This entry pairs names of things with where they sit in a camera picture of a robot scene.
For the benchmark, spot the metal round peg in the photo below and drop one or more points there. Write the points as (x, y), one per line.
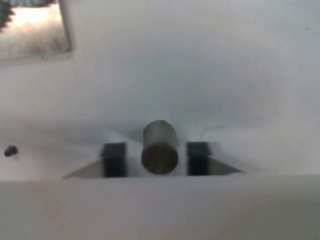
(160, 150)

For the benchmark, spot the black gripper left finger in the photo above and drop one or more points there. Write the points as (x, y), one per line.
(113, 160)

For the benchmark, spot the white task board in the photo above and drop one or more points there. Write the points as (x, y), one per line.
(225, 75)

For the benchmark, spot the white large gear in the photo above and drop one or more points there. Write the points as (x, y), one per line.
(5, 17)

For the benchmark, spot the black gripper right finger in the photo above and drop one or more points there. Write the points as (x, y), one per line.
(198, 158)

